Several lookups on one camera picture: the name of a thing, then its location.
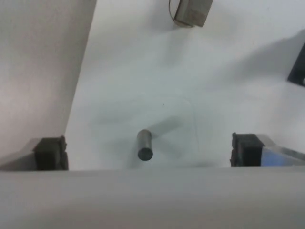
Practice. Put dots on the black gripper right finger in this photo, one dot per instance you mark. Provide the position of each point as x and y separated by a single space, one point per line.
247 152

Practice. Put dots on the metal round peg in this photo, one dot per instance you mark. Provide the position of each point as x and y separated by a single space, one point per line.
145 146

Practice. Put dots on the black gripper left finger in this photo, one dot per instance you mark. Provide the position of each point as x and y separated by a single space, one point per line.
51 155

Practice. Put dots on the white task board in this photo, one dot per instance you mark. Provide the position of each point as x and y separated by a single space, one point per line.
297 66

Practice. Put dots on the white peg holder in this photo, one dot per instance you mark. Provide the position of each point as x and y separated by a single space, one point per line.
176 114

